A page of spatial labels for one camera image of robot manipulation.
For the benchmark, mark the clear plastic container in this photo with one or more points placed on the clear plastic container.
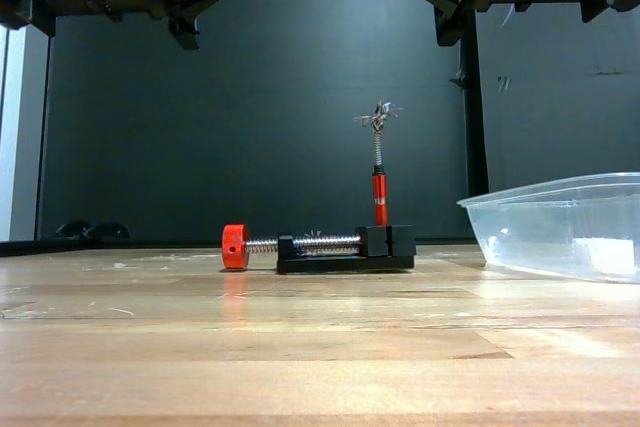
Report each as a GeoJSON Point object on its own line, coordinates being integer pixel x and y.
{"type": "Point", "coordinates": [525, 227]}

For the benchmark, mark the black rounded object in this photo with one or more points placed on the black rounded object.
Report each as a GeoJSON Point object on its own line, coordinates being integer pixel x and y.
{"type": "Point", "coordinates": [74, 229]}
{"type": "Point", "coordinates": [110, 231]}

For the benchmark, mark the black vise red knob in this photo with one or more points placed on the black vise red knob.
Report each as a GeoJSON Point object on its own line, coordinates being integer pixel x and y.
{"type": "Point", "coordinates": [390, 244]}

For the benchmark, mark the white paper label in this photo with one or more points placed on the white paper label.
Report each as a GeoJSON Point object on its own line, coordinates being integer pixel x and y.
{"type": "Point", "coordinates": [605, 254]}

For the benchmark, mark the black frame post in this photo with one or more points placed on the black frame post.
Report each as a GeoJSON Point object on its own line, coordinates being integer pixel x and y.
{"type": "Point", "coordinates": [474, 122]}

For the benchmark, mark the black frame base rail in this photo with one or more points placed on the black frame base rail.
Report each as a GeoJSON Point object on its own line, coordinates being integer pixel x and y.
{"type": "Point", "coordinates": [100, 247]}

